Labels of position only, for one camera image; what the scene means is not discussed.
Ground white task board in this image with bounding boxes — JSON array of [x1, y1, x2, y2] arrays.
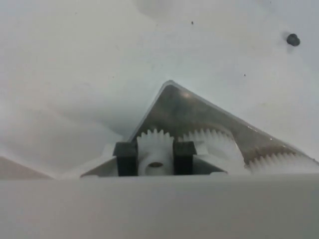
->
[[128, 80, 319, 175]]

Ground white large gear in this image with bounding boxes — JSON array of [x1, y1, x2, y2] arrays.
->
[[245, 152, 319, 175]]

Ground white small gear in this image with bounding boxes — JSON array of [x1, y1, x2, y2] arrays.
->
[[136, 129, 174, 176]]

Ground white medium gear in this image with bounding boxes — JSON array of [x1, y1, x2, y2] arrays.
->
[[183, 128, 244, 168]]

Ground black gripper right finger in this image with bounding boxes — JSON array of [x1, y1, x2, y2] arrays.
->
[[172, 140, 229, 175]]

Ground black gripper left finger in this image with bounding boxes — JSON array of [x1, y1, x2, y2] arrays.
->
[[79, 141, 138, 178]]

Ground small dark round stud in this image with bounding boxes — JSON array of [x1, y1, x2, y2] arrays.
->
[[286, 33, 301, 47]]

